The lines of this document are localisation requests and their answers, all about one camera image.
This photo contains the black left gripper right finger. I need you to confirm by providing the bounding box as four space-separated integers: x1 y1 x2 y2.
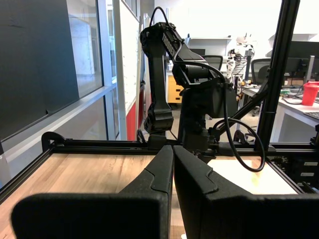
173 145 319 239

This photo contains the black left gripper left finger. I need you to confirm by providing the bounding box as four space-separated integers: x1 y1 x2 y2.
10 144 174 239

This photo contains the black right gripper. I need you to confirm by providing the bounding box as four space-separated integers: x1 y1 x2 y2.
178 85 213 153

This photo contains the yellow drawer cabinet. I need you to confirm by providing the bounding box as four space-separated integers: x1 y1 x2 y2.
167 74 184 104

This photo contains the black mesh office chair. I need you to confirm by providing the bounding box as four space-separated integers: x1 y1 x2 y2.
250 58 273 88
202 55 224 72

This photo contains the white striped equipment stand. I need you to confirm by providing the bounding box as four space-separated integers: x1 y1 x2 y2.
226 34 255 83

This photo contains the white partition board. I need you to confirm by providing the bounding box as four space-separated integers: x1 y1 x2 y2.
113 0 142 141

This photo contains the white office desk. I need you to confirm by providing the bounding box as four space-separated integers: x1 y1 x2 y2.
268 94 319 144

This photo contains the red plastic container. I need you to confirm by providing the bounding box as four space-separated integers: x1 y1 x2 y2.
302 80 319 107

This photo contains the black keyboard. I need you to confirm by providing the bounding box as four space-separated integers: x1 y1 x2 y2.
302 111 319 120

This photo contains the dark computer monitor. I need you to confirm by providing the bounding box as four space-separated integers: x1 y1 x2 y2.
284 40 319 81

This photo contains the black metal frame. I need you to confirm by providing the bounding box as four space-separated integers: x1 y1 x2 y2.
0 0 319 200

